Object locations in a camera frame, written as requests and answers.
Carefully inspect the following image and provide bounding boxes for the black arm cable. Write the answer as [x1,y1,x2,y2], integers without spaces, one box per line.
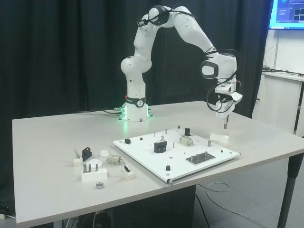
[205,48,242,113]

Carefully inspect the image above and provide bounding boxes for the black curtain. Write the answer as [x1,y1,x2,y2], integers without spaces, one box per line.
[0,0,274,145]

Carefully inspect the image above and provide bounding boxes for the Ethernet plug in white holder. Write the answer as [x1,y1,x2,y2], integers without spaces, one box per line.
[72,147,83,167]

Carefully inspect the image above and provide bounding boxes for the black base cables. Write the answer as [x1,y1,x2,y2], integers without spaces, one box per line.
[77,107,125,116]

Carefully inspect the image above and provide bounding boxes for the white task board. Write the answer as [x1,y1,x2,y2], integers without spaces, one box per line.
[112,125,241,184]

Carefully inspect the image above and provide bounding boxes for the beige multi-pin plug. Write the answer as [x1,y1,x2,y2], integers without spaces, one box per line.
[107,154,122,165]

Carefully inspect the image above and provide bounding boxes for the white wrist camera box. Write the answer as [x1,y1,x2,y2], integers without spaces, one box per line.
[214,83,236,95]

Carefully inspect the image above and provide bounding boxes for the black D-SUB plug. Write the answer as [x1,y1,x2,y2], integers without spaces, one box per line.
[81,147,93,161]

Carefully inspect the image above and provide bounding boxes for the blue screen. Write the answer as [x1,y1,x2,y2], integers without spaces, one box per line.
[269,0,304,30]

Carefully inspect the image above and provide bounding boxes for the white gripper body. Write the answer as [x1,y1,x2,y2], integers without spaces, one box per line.
[215,99,236,120]

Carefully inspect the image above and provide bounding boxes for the white cabinet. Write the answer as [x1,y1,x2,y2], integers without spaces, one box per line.
[258,70,304,138]

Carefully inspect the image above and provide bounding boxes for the white large gear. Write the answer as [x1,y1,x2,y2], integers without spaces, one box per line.
[85,158,104,170]

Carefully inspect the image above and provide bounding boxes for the black table leg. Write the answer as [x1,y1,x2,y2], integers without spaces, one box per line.
[277,155,298,228]

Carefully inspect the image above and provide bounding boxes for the white holder with three pegs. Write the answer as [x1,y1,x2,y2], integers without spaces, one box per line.
[81,163,108,183]

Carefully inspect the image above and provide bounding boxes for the grey floor cable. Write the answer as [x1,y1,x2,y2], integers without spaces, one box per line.
[205,182,276,216]

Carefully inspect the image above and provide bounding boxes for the white peg holder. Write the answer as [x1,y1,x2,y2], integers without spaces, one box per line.
[209,133,230,143]

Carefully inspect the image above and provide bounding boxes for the USB plug in white holder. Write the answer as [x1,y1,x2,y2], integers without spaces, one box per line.
[122,165,134,179]

